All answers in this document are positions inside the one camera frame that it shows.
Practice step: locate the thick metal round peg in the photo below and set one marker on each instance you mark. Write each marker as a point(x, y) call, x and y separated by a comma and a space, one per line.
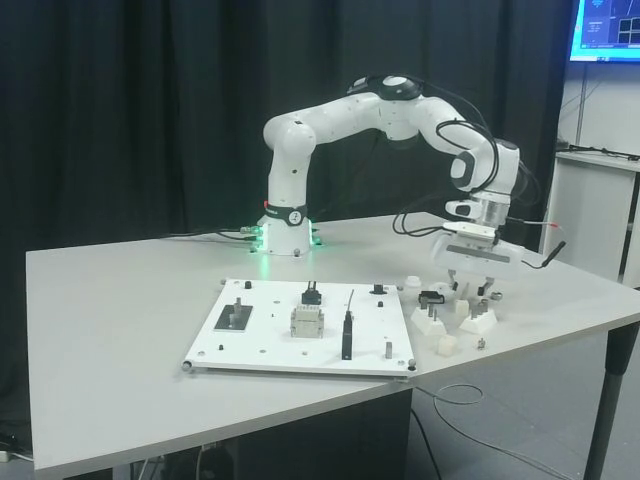
point(484, 306)

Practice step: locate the black USB plug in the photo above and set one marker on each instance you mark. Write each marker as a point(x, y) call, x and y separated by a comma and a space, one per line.
point(346, 335)

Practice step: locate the white large gear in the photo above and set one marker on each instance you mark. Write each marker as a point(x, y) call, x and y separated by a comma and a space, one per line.
point(445, 289)

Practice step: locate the black table leg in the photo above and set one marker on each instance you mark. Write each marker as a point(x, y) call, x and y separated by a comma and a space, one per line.
point(607, 400)

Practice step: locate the white power strip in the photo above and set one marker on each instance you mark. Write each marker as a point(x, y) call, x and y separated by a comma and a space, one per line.
point(6, 456)

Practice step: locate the white two-peg holder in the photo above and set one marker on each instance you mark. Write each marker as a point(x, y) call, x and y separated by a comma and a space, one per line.
point(429, 327)

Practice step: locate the small white cube holder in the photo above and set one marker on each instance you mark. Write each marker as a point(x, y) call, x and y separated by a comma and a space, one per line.
point(447, 346)

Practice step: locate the white four-peg holder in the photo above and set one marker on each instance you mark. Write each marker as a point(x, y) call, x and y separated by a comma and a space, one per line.
point(480, 324)

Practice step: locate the black curtain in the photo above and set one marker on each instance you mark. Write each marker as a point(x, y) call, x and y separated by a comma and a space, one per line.
point(125, 100)

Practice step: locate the white medium gear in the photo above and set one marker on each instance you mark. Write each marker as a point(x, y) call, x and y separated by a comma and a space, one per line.
point(411, 283)

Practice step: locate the white cabinet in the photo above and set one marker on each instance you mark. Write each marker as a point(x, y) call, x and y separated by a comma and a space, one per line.
point(585, 220)

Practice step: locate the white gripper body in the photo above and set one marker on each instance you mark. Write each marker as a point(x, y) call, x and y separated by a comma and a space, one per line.
point(480, 262)

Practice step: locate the white task board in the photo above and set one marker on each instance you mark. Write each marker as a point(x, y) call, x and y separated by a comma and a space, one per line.
point(270, 345)

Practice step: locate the small clear Ethernet plug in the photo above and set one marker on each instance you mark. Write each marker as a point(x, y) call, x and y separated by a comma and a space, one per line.
point(480, 344)

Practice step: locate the black rod with red tag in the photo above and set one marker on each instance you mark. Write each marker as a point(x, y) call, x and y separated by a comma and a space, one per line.
point(552, 252)

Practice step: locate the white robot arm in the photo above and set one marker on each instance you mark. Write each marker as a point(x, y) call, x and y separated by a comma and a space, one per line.
point(290, 165)

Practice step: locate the blue screen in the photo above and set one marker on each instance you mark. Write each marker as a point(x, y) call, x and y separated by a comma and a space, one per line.
point(605, 30)

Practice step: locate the black D-SUB plug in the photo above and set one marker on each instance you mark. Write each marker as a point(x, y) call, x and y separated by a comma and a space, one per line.
point(431, 298)

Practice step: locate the white wedge holder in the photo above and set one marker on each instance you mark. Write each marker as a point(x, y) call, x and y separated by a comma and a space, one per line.
point(461, 307)

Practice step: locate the beige waterproof plug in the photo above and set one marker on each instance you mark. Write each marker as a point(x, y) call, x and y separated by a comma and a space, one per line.
point(306, 322)

